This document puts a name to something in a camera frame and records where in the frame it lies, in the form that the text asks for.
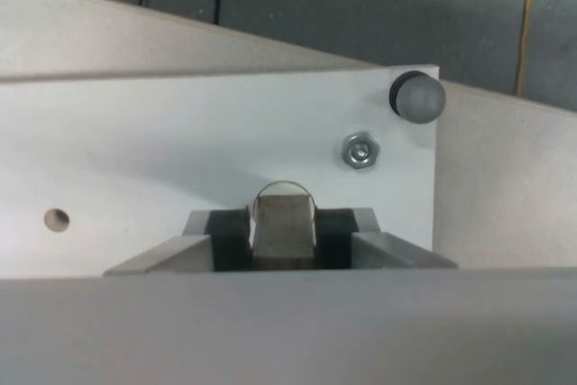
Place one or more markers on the white task board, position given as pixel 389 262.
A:
pixel 158 141

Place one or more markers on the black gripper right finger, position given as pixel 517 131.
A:
pixel 336 241

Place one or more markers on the metal square peg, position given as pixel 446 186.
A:
pixel 283 231

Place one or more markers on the metal hex nut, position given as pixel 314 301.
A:
pixel 359 150

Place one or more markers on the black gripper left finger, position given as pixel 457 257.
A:
pixel 225 241

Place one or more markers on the grey ball marker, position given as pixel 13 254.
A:
pixel 421 98

